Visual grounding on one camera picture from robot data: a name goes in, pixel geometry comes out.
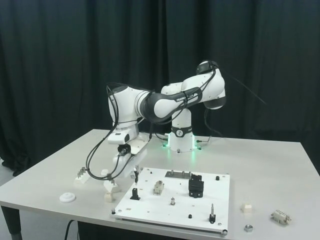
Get beige waterproof plug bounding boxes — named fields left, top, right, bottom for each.
left=271, top=209, right=292, bottom=222

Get white round peg holder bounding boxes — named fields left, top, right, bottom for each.
left=73, top=168, right=90, bottom=187

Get flat white mounting plate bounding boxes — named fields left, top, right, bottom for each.
left=129, top=139, right=151, bottom=155

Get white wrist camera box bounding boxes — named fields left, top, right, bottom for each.
left=107, top=132, right=131, bottom=146

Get white square peg holder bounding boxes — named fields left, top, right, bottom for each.
left=102, top=178, right=122, bottom=194

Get black box under table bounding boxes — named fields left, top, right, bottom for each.
left=77, top=219, right=226, bottom=240

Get thin black cable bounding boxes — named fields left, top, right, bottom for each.
left=223, top=70, right=268, bottom=105

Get black base cable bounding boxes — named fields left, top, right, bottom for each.
left=149, top=133, right=214, bottom=145

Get black floor cable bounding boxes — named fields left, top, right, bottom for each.
left=65, top=219, right=79, bottom=240

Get black curtains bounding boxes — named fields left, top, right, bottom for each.
left=0, top=0, right=320, bottom=177

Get white large gear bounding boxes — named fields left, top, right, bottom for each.
left=59, top=191, right=77, bottom=203

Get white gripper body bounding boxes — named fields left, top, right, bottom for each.
left=111, top=149, right=148, bottom=180

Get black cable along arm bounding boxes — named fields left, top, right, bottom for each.
left=142, top=59, right=226, bottom=126

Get black table leg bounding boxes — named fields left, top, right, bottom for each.
left=0, top=206, right=21, bottom=240

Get white task board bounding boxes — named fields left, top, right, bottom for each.
left=109, top=166, right=231, bottom=236

